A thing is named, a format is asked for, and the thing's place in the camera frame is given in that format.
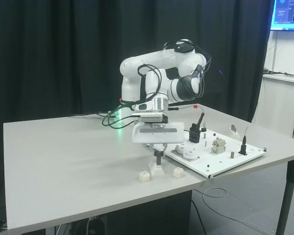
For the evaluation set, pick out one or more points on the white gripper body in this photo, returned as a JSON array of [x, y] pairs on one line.
[[159, 135]]

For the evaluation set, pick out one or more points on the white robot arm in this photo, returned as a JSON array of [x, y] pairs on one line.
[[137, 63]]

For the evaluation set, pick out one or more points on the white wedge peg holder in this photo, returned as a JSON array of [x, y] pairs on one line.
[[156, 170]]

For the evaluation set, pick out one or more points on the round white peg holder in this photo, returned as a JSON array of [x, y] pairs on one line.
[[232, 134]]

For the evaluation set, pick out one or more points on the white medium gear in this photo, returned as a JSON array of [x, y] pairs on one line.
[[179, 149]]

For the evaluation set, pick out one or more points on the white large gear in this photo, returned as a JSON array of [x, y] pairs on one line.
[[189, 155]]

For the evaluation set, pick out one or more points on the small white cube holder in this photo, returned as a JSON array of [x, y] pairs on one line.
[[178, 172], [144, 176]]

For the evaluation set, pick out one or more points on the white box with dark window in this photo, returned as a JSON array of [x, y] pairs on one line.
[[143, 106]]

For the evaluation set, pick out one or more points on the black D-SUB plug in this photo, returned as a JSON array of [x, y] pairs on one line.
[[194, 135]]

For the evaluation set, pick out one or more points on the metal bolt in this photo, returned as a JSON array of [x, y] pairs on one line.
[[204, 129]]

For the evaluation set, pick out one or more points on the metal connector block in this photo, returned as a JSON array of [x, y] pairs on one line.
[[218, 147]]

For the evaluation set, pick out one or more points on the white task board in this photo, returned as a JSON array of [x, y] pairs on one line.
[[225, 161]]

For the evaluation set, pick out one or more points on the white cabinet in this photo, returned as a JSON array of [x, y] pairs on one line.
[[279, 105]]

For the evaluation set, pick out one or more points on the black curtain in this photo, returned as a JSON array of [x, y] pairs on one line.
[[63, 49]]

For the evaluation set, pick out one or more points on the dark table leg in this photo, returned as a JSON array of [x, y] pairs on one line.
[[291, 176]]

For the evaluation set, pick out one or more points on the blue screen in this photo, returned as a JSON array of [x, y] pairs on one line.
[[287, 14]]

